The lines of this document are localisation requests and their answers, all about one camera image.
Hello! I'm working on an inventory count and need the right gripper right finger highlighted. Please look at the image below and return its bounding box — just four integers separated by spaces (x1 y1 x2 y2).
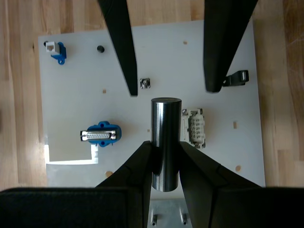
179 141 304 228

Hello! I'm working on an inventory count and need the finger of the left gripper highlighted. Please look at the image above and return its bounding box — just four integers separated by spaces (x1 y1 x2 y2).
97 0 139 96
203 0 259 93

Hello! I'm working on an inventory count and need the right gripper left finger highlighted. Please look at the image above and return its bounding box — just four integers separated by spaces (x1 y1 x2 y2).
0 140 153 228

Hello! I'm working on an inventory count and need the dark steel cylinder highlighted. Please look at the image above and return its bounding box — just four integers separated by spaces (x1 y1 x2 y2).
151 96 183 192

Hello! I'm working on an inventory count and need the white taskboard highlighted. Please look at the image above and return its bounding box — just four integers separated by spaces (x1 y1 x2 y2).
38 20 266 200

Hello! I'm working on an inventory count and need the black USB socket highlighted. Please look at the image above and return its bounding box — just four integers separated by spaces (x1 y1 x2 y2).
222 70 249 87

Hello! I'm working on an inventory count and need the aluminium peg plate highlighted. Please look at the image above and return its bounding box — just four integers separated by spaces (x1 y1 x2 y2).
147 199 192 228

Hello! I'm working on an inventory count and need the white ethernet socket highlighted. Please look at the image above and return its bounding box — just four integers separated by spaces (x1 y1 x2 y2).
45 41 59 56

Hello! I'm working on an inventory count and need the D-sub connector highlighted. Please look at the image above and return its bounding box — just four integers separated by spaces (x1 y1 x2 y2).
80 130 118 143

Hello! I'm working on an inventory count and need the white multi-pin connector housing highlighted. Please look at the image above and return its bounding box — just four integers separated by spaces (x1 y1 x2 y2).
181 108 206 149

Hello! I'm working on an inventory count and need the blue socket bracket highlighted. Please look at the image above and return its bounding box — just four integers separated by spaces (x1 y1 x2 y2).
51 42 67 66

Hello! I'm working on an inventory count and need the blue round connector mount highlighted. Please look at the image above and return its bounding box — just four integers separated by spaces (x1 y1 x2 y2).
86 121 123 148

